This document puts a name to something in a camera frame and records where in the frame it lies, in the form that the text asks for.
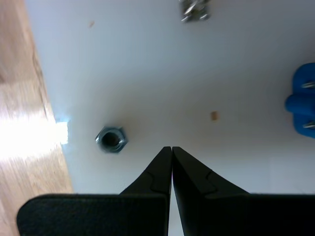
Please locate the white board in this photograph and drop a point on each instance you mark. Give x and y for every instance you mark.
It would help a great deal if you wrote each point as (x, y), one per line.
(172, 73)

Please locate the small metal clamp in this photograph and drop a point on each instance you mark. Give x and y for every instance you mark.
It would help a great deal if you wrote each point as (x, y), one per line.
(194, 11)

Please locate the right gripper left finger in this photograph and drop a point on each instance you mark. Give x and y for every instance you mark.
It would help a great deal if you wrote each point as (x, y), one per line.
(98, 216)

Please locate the silver M12 hex nut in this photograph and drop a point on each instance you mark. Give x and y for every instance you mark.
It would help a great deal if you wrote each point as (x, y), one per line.
(118, 147)

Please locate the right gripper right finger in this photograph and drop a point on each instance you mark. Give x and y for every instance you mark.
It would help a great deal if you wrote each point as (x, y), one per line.
(246, 216)

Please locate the silver screw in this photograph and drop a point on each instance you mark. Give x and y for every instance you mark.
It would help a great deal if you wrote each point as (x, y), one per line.
(310, 125)
(308, 84)

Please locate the blue mount block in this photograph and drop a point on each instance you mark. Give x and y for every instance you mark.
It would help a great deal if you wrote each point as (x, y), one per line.
(300, 105)

